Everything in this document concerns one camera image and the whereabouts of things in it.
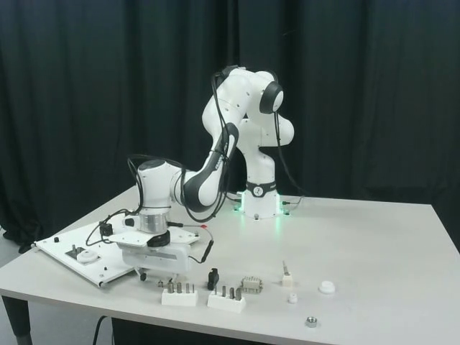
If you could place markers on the black short plug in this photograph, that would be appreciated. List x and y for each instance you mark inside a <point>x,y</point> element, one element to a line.
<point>212,279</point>

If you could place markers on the white task board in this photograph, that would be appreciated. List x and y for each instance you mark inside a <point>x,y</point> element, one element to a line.
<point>72,266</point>

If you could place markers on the large metal peg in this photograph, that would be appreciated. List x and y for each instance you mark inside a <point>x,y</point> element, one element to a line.
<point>240,293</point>
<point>170,288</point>

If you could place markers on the small white holder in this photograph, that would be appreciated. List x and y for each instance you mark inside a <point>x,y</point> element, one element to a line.
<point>287,281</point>

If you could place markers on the black curtain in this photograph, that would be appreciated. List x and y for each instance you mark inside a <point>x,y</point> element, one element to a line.
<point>359,72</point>

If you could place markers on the metal hex nut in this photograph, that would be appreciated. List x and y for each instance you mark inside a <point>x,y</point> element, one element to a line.
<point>310,321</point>

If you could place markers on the thin black rod red tag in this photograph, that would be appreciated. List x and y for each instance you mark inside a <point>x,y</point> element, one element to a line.
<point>208,248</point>

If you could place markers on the white large gear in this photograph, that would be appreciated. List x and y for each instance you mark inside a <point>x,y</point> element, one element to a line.
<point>87,257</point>

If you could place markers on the black table leg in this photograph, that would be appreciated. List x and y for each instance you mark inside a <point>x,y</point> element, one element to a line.
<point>16,320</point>

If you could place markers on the metal bolt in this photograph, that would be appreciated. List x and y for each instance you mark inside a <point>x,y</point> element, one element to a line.
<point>285,269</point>

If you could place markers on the medium metal peg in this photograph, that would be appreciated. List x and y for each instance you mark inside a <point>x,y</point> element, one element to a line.
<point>233,292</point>
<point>178,287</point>

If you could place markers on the white medium gear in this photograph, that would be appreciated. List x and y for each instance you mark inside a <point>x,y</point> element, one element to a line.
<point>327,287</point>

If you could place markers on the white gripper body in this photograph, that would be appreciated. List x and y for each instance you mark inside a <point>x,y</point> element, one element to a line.
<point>154,259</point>

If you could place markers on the white small gear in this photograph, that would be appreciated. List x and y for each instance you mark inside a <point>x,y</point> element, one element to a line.
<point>292,298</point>

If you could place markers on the grey multi-pin plug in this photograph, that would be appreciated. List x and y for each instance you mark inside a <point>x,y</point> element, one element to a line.
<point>251,282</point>

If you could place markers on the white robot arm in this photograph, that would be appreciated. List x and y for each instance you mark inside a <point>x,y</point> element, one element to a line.
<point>258,169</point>

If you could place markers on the white peg holder block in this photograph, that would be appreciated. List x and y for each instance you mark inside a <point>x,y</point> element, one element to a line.
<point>179,298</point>
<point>226,302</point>

